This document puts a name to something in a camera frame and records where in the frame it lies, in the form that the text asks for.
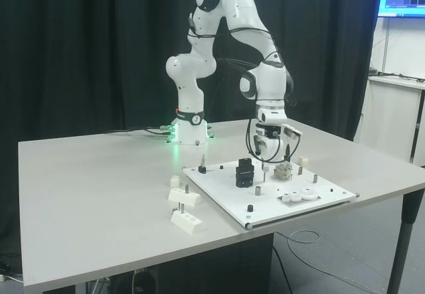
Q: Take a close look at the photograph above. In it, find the black curtain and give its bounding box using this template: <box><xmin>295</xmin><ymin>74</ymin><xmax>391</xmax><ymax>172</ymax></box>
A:
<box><xmin>0</xmin><ymin>0</ymin><xmax>388</xmax><ymax>277</ymax></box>

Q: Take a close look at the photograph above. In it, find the dark grey table leg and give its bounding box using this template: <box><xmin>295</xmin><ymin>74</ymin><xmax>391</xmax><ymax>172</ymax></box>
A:
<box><xmin>386</xmin><ymin>194</ymin><xmax>418</xmax><ymax>294</ymax></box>

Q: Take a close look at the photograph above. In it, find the white task board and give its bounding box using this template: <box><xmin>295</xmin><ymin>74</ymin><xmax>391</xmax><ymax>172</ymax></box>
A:
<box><xmin>181</xmin><ymin>154</ymin><xmax>360</xmax><ymax>231</ymax></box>

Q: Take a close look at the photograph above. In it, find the white peg holder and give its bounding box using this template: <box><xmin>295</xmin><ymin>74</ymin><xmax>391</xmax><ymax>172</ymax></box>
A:
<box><xmin>167</xmin><ymin>189</ymin><xmax>203</xmax><ymax>207</ymax></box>
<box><xmin>169</xmin><ymin>211</ymin><xmax>207</xmax><ymax>235</ymax></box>

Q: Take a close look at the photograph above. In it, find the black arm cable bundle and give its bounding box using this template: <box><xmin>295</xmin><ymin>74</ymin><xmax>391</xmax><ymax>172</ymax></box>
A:
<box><xmin>187</xmin><ymin>13</ymin><xmax>298</xmax><ymax>108</ymax></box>

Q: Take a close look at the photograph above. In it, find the white cabinet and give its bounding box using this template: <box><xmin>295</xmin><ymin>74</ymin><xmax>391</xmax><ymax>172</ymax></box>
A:
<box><xmin>353</xmin><ymin>74</ymin><xmax>425</xmax><ymax>169</ymax></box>

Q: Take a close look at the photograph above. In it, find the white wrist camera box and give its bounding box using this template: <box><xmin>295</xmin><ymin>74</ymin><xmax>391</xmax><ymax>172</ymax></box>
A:
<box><xmin>257</xmin><ymin>108</ymin><xmax>288</xmax><ymax>122</ymax></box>

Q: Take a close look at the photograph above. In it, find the beige rectangular connector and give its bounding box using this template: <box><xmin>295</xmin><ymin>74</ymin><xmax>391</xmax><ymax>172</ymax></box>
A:
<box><xmin>274</xmin><ymin>161</ymin><xmax>294</xmax><ymax>181</ymax></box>

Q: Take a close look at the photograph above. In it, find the black base cable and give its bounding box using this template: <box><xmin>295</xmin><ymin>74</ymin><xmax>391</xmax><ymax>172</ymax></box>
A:
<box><xmin>109</xmin><ymin>126</ymin><xmax>170</xmax><ymax>135</ymax></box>

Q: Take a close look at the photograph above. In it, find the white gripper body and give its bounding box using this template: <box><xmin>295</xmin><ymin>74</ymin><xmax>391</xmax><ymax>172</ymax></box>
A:
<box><xmin>252</xmin><ymin>134</ymin><xmax>283</xmax><ymax>163</ymax></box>

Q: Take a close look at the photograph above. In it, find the grey floor cable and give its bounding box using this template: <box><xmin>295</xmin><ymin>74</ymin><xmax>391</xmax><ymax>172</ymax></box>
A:
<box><xmin>286</xmin><ymin>230</ymin><xmax>335</xmax><ymax>252</ymax></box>

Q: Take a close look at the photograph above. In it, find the black D-SUB plug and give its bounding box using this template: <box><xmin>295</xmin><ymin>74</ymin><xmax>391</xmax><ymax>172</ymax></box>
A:
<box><xmin>234</xmin><ymin>157</ymin><xmax>256</xmax><ymax>188</ymax></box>

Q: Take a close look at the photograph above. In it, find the flat white mounting plate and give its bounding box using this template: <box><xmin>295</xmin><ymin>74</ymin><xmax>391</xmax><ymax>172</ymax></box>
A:
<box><xmin>281</xmin><ymin>124</ymin><xmax>303</xmax><ymax>139</ymax></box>

